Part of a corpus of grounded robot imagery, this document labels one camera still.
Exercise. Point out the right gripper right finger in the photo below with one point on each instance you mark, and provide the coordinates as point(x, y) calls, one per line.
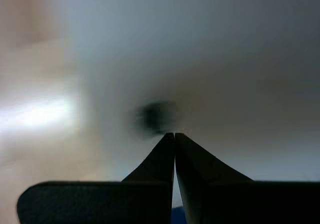
point(237, 204)

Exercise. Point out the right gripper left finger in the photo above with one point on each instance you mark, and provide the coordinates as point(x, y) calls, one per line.
point(100, 204)

